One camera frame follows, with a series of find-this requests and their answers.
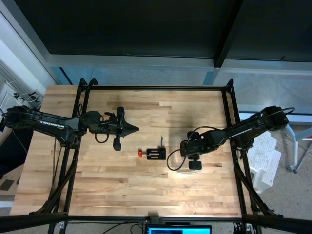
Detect white foam block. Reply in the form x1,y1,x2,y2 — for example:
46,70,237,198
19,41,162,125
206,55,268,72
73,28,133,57
246,133,283,195

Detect grey metal chair frame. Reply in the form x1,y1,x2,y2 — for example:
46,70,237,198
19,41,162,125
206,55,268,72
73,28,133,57
280,121,312,174

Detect black vise with red knob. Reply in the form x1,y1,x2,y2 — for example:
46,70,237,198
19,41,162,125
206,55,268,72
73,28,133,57
138,146,167,161

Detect clear plastic tub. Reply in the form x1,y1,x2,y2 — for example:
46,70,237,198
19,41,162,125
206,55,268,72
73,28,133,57
170,133,204,174

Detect black metal table frame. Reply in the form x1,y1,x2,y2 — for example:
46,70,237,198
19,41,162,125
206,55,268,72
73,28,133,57
0,78,312,234

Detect black vertical post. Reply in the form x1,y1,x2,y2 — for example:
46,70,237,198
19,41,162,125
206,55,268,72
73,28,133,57
213,0,244,68

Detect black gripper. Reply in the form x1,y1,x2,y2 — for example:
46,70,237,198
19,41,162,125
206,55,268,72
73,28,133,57
102,106,140,152
186,131,208,172

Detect laptop with blue screen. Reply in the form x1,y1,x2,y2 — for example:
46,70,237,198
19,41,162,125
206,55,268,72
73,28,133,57
145,224,212,234

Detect black plugs with white cables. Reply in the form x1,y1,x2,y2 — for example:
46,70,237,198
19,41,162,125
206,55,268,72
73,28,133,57
13,91,43,105

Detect brown cardboard box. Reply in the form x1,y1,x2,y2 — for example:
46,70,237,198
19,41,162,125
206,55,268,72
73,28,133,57
0,163,25,195

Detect small black table camera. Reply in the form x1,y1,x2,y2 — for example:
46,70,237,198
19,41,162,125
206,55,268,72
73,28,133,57
148,211,161,224

